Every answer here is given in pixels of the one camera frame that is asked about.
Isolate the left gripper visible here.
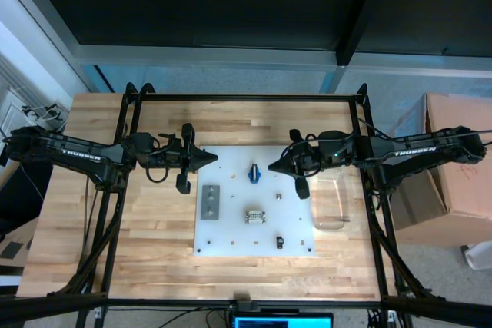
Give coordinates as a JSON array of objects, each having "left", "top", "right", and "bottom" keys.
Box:
[{"left": 175, "top": 123, "right": 220, "bottom": 195}]

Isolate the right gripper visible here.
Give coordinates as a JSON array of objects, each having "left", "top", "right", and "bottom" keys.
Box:
[{"left": 267, "top": 128, "right": 321, "bottom": 200}]

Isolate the beige many-pin connector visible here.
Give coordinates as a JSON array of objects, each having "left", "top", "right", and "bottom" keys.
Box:
[{"left": 245, "top": 209, "right": 268, "bottom": 226}]

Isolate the clear plastic container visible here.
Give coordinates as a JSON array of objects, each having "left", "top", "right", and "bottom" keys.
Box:
[{"left": 308, "top": 165, "right": 350, "bottom": 232}]

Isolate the grey block with steel pegs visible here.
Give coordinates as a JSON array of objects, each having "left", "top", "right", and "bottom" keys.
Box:
[{"left": 200, "top": 184, "right": 221, "bottom": 222}]

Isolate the white task board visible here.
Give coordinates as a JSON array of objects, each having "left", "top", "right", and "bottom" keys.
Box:
[{"left": 192, "top": 144, "right": 319, "bottom": 258}]

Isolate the blue screen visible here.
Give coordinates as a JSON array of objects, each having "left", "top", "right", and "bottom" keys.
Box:
[{"left": 229, "top": 312, "right": 334, "bottom": 328}]

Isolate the cardboard box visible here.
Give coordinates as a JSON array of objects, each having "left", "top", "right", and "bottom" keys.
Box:
[{"left": 391, "top": 91, "right": 492, "bottom": 249}]

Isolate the black frame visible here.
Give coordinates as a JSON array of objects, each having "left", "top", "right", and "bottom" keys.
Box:
[{"left": 0, "top": 81, "right": 492, "bottom": 328}]

